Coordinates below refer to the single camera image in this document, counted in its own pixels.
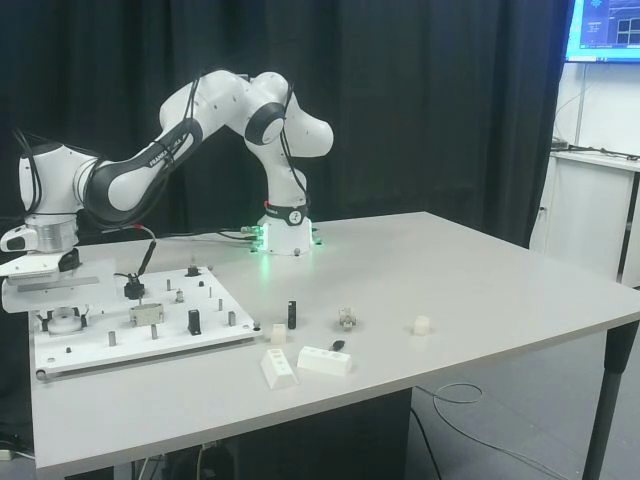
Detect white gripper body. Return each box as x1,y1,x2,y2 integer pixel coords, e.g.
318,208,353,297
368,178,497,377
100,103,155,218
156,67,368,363
1,247,118,313

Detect white large gear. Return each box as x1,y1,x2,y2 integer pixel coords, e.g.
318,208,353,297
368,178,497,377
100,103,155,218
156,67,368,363
48,309,83,335

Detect black round plug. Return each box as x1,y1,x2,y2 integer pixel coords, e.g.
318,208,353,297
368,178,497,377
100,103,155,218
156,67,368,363
122,272,147,302

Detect flat white mounting plate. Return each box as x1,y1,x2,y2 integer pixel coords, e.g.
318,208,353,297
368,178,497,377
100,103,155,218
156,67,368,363
0,255,61,280

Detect metal D-SUB connector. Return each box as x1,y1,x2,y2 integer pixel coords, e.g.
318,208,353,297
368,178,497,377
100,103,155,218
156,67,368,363
128,301,167,330

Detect white task board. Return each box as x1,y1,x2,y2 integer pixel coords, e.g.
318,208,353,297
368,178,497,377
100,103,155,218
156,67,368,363
30,263,263,385

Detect long white holder with holes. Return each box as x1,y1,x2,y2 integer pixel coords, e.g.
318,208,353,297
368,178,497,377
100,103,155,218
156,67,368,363
296,344,354,379

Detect black curtain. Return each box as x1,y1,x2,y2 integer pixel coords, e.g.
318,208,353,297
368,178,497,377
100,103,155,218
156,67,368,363
0,0,571,251

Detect white cabinet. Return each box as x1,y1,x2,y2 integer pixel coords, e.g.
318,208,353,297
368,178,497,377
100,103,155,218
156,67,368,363
528,146,640,290

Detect dark table leg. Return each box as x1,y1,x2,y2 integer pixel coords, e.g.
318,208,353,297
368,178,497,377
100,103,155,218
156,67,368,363
586,319,631,480

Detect blue screen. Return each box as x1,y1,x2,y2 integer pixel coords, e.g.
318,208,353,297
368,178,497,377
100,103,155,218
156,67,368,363
564,0,640,65

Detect thin black rod on wire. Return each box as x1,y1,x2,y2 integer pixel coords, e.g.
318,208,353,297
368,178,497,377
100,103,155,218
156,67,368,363
101,223,159,279

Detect silver wrist ring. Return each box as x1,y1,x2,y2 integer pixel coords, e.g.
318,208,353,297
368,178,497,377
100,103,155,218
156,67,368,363
29,222,77,252

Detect small white camera box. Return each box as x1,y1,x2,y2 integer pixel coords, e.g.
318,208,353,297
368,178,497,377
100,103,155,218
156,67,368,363
0,225,38,253

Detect black forearm cable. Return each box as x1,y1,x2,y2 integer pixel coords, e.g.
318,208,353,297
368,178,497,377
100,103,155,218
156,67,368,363
11,73,204,231

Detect black base cables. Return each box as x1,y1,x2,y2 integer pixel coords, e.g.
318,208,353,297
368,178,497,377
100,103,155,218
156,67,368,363
162,225,265,247

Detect black upper arm cable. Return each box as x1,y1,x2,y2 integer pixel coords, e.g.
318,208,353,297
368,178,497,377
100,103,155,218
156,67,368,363
277,74,311,209

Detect black floor cable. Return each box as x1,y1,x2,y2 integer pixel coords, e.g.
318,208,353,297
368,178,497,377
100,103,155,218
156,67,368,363
408,405,442,480

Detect grey floor cable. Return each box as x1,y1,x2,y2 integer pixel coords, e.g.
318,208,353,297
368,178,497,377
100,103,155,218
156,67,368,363
431,382,594,480

